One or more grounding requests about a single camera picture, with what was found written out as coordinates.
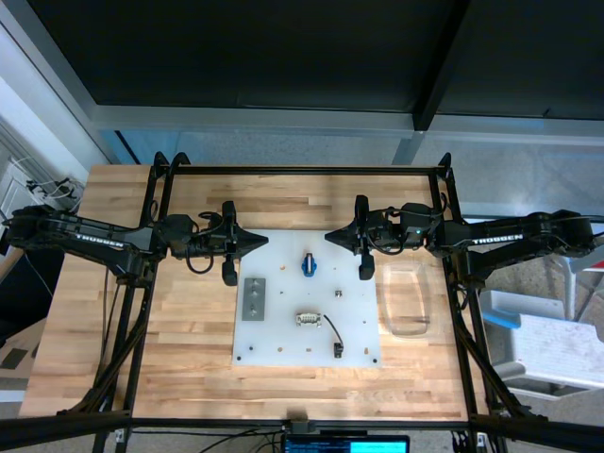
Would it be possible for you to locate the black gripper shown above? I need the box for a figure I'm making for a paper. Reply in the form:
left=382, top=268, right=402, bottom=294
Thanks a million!
left=326, top=195, right=402, bottom=280
left=202, top=201, right=270, bottom=288

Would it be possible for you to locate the black USB connector with cable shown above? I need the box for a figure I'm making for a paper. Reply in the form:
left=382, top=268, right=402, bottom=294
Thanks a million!
left=322, top=314, right=343, bottom=348

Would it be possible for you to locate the grey socket block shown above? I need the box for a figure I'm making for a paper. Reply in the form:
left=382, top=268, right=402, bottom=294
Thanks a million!
left=241, top=277, right=267, bottom=322

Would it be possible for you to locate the white plastic board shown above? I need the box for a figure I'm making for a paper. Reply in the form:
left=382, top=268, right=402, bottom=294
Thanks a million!
left=231, top=229, right=382, bottom=368

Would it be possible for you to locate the clear plastic tub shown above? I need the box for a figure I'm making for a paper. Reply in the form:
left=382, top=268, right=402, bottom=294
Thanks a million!
left=380, top=260, right=434, bottom=339

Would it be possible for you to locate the grey tray with blue edge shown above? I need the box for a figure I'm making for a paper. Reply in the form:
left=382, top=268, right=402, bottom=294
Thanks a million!
left=480, top=290, right=567, bottom=331

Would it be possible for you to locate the laptop screen with blue edge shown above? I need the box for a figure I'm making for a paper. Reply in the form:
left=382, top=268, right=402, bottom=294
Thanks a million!
left=281, top=434, right=411, bottom=453

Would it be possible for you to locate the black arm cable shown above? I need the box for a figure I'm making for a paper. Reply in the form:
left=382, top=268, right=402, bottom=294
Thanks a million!
left=366, top=206, right=403, bottom=254
left=186, top=252, right=214, bottom=276

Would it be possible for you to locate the black metal frame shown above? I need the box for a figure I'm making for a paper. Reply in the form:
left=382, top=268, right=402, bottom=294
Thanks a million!
left=0, top=150, right=604, bottom=453

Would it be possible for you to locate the white cable bundle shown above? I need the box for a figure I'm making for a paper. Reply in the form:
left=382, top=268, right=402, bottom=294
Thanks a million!
left=25, top=176, right=79, bottom=200

